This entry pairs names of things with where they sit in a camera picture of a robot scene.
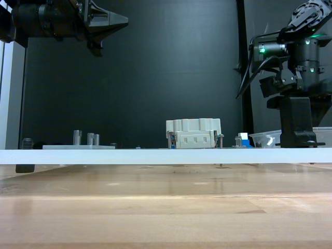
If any clear plastic tub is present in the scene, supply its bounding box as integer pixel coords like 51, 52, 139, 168
248, 126, 332, 149

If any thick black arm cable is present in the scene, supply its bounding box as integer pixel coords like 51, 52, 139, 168
235, 36, 282, 99

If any black bar holder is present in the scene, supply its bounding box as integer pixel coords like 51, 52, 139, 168
275, 96, 326, 149

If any black rubber foot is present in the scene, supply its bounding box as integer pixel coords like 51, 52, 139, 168
15, 164, 36, 174

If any beige connector housing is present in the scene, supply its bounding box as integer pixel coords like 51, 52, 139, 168
165, 118, 224, 150

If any white taskboard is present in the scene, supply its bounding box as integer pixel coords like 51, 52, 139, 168
0, 148, 332, 165

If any blue and white connector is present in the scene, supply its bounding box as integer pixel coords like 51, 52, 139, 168
238, 132, 252, 149

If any grey metal plate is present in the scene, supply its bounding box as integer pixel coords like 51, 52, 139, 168
42, 144, 116, 150

